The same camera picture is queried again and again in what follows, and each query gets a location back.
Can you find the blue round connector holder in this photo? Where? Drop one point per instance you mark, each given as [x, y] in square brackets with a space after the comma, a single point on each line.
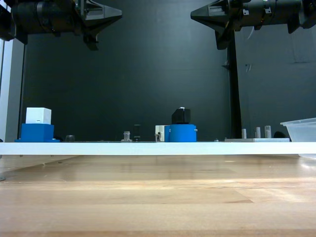
[182, 133]

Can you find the grey threaded metal stud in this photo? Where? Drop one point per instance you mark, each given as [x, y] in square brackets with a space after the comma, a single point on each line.
[267, 132]
[258, 132]
[244, 133]

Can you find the white taskboard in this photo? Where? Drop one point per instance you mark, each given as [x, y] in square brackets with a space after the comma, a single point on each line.
[148, 148]

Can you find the small blue square mount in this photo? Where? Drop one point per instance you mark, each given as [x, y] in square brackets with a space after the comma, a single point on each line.
[37, 133]

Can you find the black wall pillar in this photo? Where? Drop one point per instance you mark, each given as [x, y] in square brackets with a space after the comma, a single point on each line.
[233, 98]

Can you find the small white cube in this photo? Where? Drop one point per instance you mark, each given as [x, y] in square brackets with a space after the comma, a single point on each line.
[38, 114]

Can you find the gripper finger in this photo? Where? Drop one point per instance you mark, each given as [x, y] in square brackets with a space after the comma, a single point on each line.
[217, 24]
[214, 11]
[98, 11]
[96, 24]

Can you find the grey rectangular connector socket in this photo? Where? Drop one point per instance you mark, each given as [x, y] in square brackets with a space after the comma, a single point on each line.
[160, 132]

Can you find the black D-sub connector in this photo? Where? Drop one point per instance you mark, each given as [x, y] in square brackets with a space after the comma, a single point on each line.
[181, 116]

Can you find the grey metal plate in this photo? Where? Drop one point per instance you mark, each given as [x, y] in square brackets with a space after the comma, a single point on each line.
[256, 140]

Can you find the clear plastic tub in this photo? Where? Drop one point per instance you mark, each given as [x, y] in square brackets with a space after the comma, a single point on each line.
[301, 130]

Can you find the black ribbed round knob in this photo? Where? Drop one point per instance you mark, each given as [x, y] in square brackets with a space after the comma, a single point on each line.
[70, 138]

